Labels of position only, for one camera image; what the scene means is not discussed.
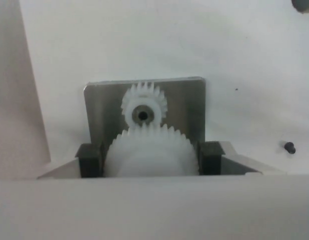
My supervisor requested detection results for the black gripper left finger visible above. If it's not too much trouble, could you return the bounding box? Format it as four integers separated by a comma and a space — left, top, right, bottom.
36, 141, 106, 179

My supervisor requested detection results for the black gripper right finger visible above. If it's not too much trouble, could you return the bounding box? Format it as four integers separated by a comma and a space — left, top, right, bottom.
196, 140, 283, 176

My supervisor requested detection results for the white medium gear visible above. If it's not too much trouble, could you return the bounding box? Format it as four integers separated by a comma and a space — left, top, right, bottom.
105, 124, 198, 178

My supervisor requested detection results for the white small gear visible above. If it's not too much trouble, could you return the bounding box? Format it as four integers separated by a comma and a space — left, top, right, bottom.
120, 81, 168, 129

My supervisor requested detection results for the small black screw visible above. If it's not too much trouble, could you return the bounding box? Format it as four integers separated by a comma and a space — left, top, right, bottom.
281, 141, 297, 155

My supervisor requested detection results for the white task board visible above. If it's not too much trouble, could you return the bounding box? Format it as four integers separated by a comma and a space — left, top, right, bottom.
19, 0, 309, 180

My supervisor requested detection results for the small dark grey knob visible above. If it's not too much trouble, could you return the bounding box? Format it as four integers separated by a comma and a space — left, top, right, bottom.
290, 0, 309, 14

